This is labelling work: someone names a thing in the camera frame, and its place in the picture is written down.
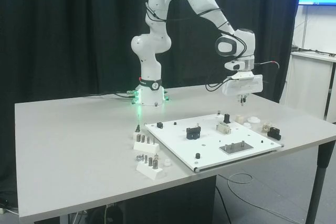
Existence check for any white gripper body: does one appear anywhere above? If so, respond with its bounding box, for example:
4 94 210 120
222 74 264 97

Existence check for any black D-SUB plug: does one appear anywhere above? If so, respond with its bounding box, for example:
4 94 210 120
267 126 282 141

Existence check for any white task board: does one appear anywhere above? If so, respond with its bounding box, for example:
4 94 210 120
144 112 285 174

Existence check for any white cabinet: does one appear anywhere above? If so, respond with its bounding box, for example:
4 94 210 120
284 50 336 124

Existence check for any long white peg holder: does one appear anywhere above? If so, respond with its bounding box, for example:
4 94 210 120
133 141 160 154
135 163 164 180

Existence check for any black table leg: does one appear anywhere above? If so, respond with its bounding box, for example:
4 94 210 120
306 146 333 224

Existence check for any black curtain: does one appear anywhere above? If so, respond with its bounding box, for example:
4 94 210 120
0 0 305 209

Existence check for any flat white mount plate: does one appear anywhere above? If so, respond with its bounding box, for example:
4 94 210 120
227 72 255 81

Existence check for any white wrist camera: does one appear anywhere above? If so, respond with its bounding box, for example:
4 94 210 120
224 60 246 72

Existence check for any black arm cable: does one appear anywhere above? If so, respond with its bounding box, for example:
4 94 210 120
145 1 250 92

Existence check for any black tangled cable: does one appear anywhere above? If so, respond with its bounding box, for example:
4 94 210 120
290 46 336 57

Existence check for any grey floor cable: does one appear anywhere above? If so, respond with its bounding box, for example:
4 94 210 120
216 173 316 224

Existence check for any black base cable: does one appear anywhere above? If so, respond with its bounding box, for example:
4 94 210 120
88 90 139 100

